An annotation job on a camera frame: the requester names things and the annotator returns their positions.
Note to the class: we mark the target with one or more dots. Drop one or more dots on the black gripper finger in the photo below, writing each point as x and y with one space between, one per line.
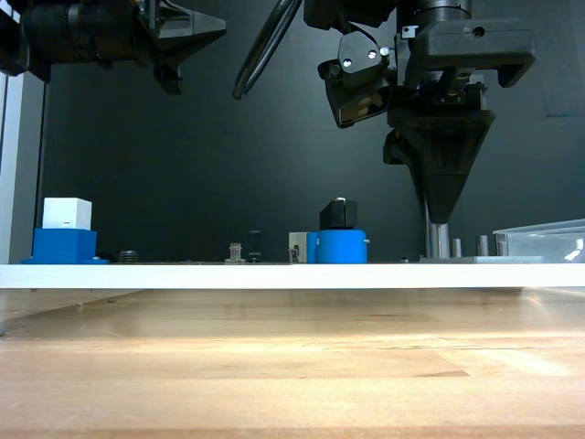
443 151
189 49
205 23

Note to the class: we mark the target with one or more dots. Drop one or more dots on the silver 16mm metal cylinder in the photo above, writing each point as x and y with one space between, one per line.
439 240

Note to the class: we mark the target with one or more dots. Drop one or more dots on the white taskboard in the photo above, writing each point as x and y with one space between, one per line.
274 276

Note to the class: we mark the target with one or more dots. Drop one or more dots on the grey metal peg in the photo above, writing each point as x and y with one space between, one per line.
456 249
503 248
483 246

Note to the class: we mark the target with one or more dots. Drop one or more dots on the black clamp block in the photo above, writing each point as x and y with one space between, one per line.
338 215

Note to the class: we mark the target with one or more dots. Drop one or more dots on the grey peg plate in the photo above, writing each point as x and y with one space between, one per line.
503 260

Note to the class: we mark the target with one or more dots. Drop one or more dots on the clear plastic tub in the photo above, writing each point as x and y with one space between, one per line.
539 242

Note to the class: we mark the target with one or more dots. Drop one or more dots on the blue round holder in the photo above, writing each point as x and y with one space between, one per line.
340 249

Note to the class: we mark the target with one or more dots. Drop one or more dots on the white connector housing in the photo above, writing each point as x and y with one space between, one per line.
299 244

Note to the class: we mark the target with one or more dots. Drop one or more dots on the white cube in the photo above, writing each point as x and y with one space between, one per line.
64 212

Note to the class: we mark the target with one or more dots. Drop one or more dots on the blue square holder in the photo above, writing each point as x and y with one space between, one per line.
64 247

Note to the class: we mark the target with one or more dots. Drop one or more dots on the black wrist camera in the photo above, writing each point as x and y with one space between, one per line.
361 105

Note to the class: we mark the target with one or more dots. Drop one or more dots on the grey partition frame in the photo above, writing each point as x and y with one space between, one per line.
23 183

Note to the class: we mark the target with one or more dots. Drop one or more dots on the small silver bracket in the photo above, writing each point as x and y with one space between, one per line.
291 256

